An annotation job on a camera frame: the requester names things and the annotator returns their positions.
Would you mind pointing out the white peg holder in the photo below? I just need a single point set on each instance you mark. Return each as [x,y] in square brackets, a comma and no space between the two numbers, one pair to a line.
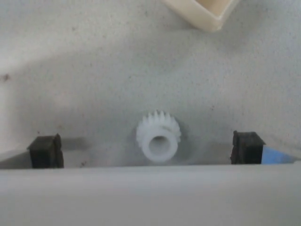
[200,16]

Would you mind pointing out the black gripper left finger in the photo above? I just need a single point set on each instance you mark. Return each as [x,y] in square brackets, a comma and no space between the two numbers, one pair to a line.
[47,153]

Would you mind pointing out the white small gear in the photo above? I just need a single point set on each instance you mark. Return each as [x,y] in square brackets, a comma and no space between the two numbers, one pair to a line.
[152,124]

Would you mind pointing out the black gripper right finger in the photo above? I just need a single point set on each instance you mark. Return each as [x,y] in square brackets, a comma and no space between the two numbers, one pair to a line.
[247,148]

